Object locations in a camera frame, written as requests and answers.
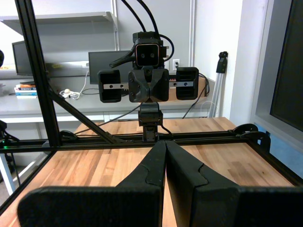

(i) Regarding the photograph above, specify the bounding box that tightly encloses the grey desk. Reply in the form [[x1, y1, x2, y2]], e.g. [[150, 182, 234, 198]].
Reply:
[[0, 78, 216, 123]]

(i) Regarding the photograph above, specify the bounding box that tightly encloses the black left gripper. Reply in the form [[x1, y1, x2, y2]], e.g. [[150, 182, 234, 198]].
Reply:
[[98, 67, 199, 104]]

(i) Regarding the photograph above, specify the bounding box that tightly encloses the brown cardboard box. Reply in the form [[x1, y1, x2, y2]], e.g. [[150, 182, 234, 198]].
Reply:
[[165, 76, 206, 102]]

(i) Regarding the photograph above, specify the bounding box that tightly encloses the tripod with black head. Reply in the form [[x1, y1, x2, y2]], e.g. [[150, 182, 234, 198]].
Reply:
[[209, 51, 229, 118]]

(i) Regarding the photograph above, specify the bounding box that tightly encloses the stack of books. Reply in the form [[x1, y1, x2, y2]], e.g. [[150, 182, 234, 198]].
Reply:
[[13, 81, 38, 99]]

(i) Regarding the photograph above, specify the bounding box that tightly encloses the white wall shelf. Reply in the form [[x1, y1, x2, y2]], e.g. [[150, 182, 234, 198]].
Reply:
[[0, 10, 120, 52]]

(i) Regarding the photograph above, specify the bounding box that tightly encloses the white charger cable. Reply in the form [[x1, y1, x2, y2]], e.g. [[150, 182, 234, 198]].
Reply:
[[59, 70, 90, 100]]

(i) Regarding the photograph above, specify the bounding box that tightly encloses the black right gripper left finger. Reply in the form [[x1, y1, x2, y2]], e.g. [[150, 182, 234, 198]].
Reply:
[[17, 140, 167, 227]]

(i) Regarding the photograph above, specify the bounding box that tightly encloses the black aluminium frame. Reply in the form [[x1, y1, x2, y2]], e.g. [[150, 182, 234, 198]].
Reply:
[[0, 0, 303, 213]]

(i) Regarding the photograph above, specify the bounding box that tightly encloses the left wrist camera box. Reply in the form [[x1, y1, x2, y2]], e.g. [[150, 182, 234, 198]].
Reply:
[[135, 44, 160, 67]]

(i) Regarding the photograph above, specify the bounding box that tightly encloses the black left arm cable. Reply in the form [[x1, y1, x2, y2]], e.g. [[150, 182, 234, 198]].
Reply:
[[109, 0, 175, 69]]

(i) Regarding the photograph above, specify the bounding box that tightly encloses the dark computer monitor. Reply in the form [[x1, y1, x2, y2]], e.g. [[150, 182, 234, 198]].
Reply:
[[89, 51, 134, 85], [11, 40, 45, 77]]

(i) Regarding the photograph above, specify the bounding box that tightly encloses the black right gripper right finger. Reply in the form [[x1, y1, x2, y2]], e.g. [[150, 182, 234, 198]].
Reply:
[[166, 141, 303, 227]]

